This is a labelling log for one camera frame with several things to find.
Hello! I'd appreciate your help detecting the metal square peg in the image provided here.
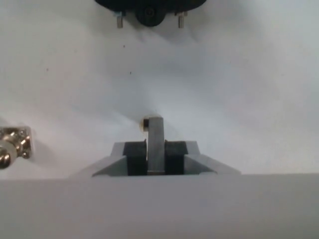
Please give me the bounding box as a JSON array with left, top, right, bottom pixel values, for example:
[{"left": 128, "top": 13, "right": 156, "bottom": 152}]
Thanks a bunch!
[{"left": 147, "top": 117, "right": 165, "bottom": 176}]

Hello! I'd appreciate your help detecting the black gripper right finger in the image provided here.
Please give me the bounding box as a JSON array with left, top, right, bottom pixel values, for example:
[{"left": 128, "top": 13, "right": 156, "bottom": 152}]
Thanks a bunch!
[{"left": 164, "top": 140, "right": 242, "bottom": 175}]

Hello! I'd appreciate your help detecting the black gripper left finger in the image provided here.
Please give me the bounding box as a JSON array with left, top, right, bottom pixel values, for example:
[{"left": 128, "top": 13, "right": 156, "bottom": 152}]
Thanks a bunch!
[{"left": 91, "top": 141, "right": 148, "bottom": 177}]

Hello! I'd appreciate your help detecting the white task board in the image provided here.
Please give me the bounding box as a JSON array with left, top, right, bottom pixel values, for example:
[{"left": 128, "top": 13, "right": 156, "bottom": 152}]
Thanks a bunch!
[{"left": 0, "top": 0, "right": 319, "bottom": 180}]

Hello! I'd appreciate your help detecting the metal BNC plug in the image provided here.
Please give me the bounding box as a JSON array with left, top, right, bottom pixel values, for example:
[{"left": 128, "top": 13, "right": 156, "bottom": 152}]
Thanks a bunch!
[{"left": 0, "top": 145, "right": 13, "bottom": 170}]

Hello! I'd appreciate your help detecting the black D-SUB plug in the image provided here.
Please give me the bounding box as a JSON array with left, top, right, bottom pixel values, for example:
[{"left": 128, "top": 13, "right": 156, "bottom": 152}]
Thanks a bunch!
[{"left": 94, "top": 0, "right": 207, "bottom": 28}]

